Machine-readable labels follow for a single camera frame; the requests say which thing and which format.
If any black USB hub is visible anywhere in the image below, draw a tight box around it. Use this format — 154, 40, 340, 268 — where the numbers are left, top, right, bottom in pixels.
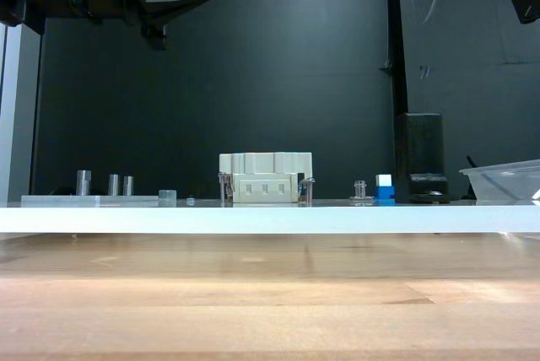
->
395, 111, 446, 204

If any beige connector insert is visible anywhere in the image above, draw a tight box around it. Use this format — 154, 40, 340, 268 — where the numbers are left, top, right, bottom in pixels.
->
219, 151, 315, 177

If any metal connector clamp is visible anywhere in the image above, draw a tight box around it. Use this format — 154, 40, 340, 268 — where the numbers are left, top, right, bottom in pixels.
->
216, 171, 235, 207
296, 175, 317, 207

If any beige connector base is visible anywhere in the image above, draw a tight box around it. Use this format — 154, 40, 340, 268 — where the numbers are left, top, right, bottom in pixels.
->
233, 172, 300, 207

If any silver threaded connector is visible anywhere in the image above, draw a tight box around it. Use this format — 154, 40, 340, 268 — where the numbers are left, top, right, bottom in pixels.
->
348, 180, 375, 207

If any clear plastic tub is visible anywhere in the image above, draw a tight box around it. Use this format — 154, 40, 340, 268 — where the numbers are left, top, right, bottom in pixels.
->
458, 158, 540, 207

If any large steel peg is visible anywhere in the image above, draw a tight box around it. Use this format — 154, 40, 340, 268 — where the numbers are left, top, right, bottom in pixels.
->
76, 170, 93, 197

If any white board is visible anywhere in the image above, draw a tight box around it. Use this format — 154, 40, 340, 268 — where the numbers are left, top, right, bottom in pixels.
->
0, 197, 540, 234

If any blue socket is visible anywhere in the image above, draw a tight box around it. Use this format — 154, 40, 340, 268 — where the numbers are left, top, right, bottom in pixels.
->
373, 185, 397, 206

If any aluminium base plate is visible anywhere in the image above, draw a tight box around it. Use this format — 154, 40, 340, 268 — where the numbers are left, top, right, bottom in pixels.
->
20, 194, 159, 208

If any black hub bracket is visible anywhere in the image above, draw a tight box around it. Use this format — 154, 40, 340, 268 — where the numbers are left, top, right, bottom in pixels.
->
408, 172, 462, 205

